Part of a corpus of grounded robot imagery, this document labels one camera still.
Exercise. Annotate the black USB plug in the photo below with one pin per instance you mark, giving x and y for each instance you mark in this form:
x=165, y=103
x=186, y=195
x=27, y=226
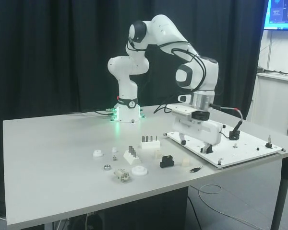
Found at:
x=194, y=170

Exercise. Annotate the white rectangular peg holder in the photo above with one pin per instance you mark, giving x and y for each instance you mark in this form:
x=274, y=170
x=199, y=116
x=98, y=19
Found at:
x=150, y=145

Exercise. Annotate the medium metal round peg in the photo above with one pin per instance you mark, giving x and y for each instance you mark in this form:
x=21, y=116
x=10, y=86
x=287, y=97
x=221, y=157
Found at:
x=132, y=151

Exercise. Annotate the white sloped peg holder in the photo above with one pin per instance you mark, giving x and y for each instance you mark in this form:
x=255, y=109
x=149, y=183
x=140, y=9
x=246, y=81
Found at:
x=132, y=160

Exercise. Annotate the small metal round peg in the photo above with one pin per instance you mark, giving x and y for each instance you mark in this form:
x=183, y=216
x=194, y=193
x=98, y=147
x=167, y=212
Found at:
x=135, y=153

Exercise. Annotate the large metal round peg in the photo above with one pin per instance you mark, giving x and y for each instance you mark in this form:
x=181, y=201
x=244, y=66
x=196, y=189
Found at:
x=129, y=148

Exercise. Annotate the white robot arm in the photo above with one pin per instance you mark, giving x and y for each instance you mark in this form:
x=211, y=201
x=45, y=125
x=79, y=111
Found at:
x=124, y=72

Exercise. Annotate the white cabinet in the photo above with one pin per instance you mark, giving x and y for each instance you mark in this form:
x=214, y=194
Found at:
x=271, y=103

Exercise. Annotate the blue screen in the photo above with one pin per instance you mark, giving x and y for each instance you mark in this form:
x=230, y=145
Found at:
x=282, y=13

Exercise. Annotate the black curtain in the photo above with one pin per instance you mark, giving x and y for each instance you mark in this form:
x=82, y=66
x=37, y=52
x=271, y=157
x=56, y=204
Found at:
x=50, y=48

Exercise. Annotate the black D-SUB plug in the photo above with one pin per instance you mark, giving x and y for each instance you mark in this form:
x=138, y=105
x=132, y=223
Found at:
x=166, y=161

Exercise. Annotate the small cream plug holder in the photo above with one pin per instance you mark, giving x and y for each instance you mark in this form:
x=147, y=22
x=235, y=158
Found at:
x=157, y=154

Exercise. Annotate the cream holder block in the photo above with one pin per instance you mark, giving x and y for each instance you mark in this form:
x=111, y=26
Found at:
x=185, y=162

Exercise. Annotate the white large gear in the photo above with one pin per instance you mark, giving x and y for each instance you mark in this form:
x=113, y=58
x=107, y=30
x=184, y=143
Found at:
x=139, y=171

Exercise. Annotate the black wrist band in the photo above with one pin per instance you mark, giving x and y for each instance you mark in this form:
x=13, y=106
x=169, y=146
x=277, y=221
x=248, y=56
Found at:
x=200, y=115

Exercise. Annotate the dark table leg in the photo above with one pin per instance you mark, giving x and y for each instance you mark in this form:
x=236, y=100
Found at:
x=283, y=191

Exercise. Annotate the metal bolt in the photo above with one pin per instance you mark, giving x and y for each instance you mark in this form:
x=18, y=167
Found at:
x=107, y=167

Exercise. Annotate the grey waterproof plug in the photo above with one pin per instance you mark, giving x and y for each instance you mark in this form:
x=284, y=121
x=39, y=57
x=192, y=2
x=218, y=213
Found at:
x=121, y=174

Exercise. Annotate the medium metal square peg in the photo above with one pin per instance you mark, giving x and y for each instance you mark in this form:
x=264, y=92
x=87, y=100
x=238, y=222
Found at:
x=148, y=138

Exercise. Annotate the flat white mounting plate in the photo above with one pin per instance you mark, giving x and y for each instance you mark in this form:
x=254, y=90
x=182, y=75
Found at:
x=182, y=109

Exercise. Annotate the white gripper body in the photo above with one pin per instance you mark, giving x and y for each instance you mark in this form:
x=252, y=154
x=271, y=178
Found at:
x=199, y=131

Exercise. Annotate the white medium gear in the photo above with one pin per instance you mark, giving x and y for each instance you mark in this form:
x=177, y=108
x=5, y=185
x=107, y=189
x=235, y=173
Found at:
x=97, y=153

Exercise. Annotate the white task board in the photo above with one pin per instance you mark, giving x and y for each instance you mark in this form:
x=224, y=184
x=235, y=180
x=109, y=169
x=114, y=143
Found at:
x=249, y=148

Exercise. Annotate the metal BNC plug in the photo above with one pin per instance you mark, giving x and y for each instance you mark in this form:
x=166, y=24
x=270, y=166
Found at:
x=114, y=158

